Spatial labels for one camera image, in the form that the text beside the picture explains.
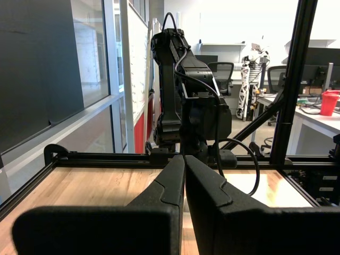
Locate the black computer monitor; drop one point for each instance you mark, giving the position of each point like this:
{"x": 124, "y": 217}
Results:
{"x": 313, "y": 71}

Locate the black metal frame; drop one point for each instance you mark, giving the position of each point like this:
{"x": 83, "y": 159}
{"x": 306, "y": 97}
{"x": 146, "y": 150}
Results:
{"x": 106, "y": 158}

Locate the white partition with red base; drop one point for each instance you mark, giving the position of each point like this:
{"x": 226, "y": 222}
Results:
{"x": 138, "y": 66}

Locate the white lattice structure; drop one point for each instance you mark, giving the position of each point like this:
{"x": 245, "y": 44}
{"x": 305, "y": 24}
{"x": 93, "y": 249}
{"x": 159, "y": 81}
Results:
{"x": 244, "y": 87}

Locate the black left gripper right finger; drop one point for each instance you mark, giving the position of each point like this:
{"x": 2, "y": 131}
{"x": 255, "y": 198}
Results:
{"x": 265, "y": 233}

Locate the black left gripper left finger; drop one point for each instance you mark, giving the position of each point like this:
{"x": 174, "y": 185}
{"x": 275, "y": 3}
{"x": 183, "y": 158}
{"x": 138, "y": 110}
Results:
{"x": 106, "y": 231}

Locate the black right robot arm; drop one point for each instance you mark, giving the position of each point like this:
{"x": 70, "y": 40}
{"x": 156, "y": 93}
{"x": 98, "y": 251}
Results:
{"x": 170, "y": 79}

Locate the red bin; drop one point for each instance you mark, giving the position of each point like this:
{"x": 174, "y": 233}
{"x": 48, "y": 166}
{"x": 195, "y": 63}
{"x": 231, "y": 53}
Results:
{"x": 329, "y": 103}

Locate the white desk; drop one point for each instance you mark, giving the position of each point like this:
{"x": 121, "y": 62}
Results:
{"x": 318, "y": 122}

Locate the black office chair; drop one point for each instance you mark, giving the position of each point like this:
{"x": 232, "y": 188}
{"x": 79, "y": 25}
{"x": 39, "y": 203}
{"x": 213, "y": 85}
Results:
{"x": 275, "y": 77}
{"x": 224, "y": 71}

